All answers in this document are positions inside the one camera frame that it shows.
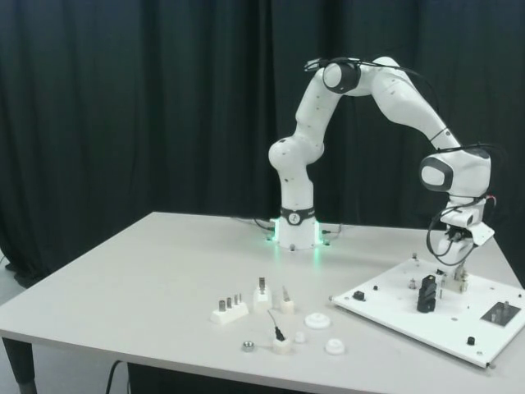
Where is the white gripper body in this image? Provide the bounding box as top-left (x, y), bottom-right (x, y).
top-left (436, 236), bottom-right (473, 268)

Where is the grey waterproof plug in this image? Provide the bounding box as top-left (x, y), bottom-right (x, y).
top-left (452, 267), bottom-right (470, 293)

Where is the black D-SUB plug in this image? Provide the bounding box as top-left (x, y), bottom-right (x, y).
top-left (416, 273), bottom-right (436, 314)

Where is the white task board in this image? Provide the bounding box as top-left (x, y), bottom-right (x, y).
top-left (331, 254), bottom-right (525, 369)

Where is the white large gear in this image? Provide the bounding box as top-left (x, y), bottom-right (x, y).
top-left (304, 311), bottom-right (331, 330)

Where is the white square peg holder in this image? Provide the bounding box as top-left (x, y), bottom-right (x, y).
top-left (252, 286), bottom-right (274, 314)

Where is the white round peg holder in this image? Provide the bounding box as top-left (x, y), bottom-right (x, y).
top-left (210, 302), bottom-right (249, 328)

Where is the black curtain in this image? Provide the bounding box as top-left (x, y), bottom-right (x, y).
top-left (0, 0), bottom-right (525, 288)

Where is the black table leg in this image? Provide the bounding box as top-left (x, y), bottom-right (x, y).
top-left (2, 337), bottom-right (34, 394)

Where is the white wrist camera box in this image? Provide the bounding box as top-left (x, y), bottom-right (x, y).
top-left (442, 208), bottom-right (479, 227)

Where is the flat white mount plate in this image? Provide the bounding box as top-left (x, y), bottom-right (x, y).
top-left (470, 223), bottom-right (496, 248)

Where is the grey base connector cable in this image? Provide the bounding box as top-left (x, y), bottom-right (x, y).
top-left (321, 223), bottom-right (345, 241)

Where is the black plug with thin cable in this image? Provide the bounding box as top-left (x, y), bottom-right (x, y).
top-left (266, 309), bottom-right (288, 342)

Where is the black base cable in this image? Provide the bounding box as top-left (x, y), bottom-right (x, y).
top-left (233, 216), bottom-right (276, 231)

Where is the black floor cable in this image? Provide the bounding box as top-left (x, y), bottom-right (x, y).
top-left (107, 360), bottom-right (129, 394)

